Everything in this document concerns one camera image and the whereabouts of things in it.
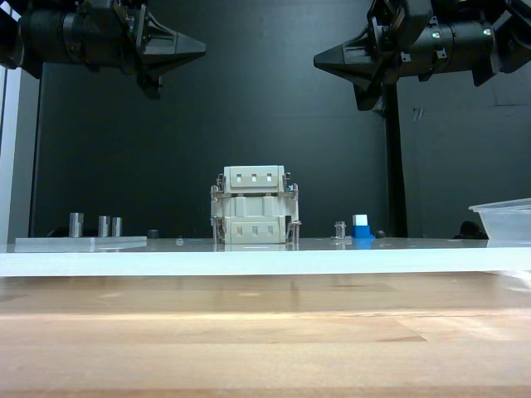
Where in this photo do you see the grey HAN10-E connector insert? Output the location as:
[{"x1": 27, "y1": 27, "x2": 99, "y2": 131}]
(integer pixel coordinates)
[{"x1": 212, "y1": 164, "x2": 300, "y2": 197}]

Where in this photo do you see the grey connector base housing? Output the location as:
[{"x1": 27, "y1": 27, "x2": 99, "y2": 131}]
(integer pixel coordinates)
[{"x1": 210, "y1": 194, "x2": 302, "y2": 246}]

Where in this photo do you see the blue holder with white cube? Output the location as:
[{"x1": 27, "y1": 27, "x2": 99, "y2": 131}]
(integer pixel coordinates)
[{"x1": 350, "y1": 214, "x2": 377, "y2": 249}]

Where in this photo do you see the clear plastic tub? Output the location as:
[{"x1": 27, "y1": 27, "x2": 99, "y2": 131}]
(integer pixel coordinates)
[{"x1": 468, "y1": 198, "x2": 531, "y2": 250}]

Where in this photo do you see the aluminium plate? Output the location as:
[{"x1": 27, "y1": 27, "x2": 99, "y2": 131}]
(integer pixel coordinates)
[{"x1": 15, "y1": 235, "x2": 149, "y2": 253}]

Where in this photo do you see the white mounting board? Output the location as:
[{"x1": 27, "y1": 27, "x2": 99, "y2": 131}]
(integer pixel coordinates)
[{"x1": 0, "y1": 235, "x2": 531, "y2": 278}]

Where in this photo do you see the black metal frame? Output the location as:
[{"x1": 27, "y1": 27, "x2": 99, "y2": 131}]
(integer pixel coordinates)
[{"x1": 383, "y1": 80, "x2": 408, "y2": 240}]

